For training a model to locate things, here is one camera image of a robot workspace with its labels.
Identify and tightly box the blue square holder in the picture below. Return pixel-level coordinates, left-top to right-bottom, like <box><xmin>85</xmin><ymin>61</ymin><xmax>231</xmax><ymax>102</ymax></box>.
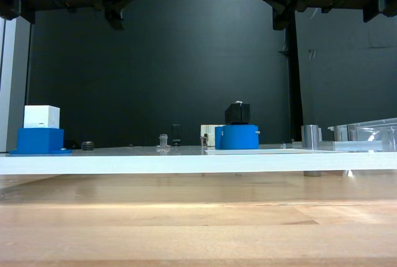
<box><xmin>8</xmin><ymin>127</ymin><xmax>73</xmax><ymax>155</ymax></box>

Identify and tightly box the white square block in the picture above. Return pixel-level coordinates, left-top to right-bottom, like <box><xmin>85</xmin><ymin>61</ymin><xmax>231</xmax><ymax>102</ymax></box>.
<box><xmin>24</xmin><ymin>104</ymin><xmax>61</xmax><ymax>130</ymax></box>

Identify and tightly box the black metal frame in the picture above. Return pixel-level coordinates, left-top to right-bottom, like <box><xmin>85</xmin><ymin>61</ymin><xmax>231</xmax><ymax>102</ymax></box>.
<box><xmin>284</xmin><ymin>9</ymin><xmax>304</xmax><ymax>143</ymax></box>

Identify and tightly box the beige connector housing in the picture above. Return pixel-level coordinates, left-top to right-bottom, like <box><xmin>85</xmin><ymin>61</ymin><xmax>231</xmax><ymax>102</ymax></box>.
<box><xmin>200</xmin><ymin>124</ymin><xmax>218</xmax><ymax>148</ymax></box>

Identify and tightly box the clear plastic tub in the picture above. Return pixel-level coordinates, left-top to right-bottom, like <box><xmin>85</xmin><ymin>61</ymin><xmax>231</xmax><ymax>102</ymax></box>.
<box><xmin>327</xmin><ymin>117</ymin><xmax>397</xmax><ymax>152</ymax></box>

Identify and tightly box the white task board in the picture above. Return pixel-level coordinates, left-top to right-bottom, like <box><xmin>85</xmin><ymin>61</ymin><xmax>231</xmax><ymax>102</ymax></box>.
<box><xmin>0</xmin><ymin>145</ymin><xmax>397</xmax><ymax>176</ymax></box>

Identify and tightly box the blue round holder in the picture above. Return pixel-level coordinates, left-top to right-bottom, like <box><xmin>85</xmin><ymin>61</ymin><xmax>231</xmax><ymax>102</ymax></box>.
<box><xmin>214</xmin><ymin>124</ymin><xmax>261</xmax><ymax>150</ymax></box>

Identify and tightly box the black clamp block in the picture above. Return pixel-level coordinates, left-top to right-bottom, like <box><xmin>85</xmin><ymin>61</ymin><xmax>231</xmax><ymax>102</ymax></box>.
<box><xmin>224</xmin><ymin>101</ymin><xmax>251</xmax><ymax>125</ymax></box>

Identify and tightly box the silver metal cylinder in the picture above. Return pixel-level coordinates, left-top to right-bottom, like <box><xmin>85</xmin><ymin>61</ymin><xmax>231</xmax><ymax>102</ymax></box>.
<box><xmin>300</xmin><ymin>124</ymin><xmax>320</xmax><ymax>150</ymax></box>

